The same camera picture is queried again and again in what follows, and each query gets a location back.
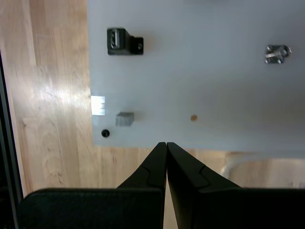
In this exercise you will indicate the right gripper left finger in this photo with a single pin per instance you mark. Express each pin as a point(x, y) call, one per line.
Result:
point(133, 207)

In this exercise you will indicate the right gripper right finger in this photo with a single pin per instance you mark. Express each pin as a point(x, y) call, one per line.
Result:
point(214, 207)

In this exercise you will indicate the grey square metal bar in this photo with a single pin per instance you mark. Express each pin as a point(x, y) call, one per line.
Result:
point(125, 118)

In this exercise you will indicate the black corner screw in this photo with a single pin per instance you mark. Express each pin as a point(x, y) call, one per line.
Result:
point(105, 133)

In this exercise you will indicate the shiny white tape patch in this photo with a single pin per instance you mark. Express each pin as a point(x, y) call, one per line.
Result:
point(98, 105)

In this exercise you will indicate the white task board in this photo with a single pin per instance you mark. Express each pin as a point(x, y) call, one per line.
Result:
point(190, 71)

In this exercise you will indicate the small silver connector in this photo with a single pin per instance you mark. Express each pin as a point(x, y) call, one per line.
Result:
point(277, 54)

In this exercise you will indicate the black angled socket housing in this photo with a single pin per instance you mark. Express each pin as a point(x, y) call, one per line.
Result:
point(121, 41)

